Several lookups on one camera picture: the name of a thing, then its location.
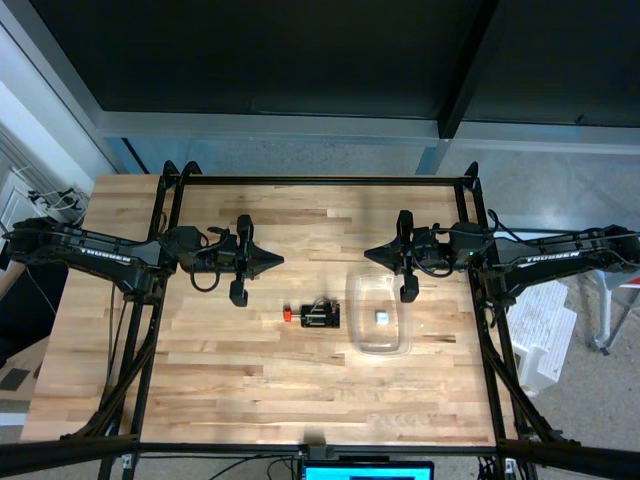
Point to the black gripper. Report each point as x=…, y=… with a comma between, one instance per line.
x=241, y=260
x=407, y=260

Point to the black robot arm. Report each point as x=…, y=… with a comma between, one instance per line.
x=100, y=252
x=550, y=257

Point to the small white connector block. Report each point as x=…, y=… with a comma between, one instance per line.
x=382, y=317

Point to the clear plastic tub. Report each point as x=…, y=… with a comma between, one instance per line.
x=380, y=345

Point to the black vise with red knob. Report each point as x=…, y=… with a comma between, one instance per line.
x=330, y=324

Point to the white foam block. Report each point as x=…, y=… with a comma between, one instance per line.
x=542, y=325

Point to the laptop screen with blue edge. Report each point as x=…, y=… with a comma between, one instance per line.
x=367, y=472

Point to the grey metal stand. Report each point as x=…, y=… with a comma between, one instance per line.
x=603, y=320

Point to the tan cardboard box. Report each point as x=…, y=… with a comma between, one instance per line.
x=20, y=357

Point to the black aluminium table frame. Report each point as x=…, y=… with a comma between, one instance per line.
x=320, y=180

